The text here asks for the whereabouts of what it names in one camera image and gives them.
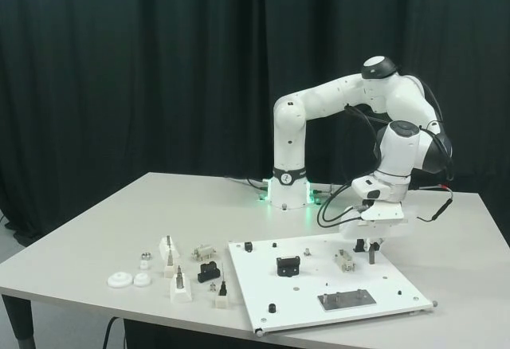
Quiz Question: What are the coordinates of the white task board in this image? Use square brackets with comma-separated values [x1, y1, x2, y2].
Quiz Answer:
[226, 225, 439, 325]

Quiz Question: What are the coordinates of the black curtain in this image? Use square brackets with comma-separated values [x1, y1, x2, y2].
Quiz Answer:
[0, 0, 510, 246]

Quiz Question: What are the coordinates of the dark table leg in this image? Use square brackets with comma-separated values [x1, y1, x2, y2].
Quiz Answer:
[1, 293, 33, 349]

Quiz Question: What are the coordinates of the white round peg holder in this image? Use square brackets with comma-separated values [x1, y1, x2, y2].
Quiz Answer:
[169, 276, 194, 303]

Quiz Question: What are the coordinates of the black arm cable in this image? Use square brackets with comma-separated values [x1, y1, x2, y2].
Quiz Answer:
[316, 104, 455, 225]

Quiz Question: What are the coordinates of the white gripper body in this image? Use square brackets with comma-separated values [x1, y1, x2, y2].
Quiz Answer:
[339, 219, 410, 242]

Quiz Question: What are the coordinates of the black floor cable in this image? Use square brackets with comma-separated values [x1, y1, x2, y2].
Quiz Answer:
[104, 316, 123, 349]

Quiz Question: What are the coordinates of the white large gear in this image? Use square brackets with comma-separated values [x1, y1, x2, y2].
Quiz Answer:
[106, 271, 135, 288]

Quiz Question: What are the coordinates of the thin black rod on wire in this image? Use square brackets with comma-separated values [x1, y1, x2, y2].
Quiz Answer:
[431, 195, 454, 222]

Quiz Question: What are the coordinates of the black D-SUB plug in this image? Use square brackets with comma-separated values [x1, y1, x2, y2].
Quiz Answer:
[196, 260, 222, 284]

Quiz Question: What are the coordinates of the white square peg holder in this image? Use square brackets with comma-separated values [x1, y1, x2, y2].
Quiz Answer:
[158, 235, 181, 265]

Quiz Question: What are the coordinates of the black base cable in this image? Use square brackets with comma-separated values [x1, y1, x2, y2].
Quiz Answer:
[311, 183, 351, 199]
[222, 175, 273, 190]

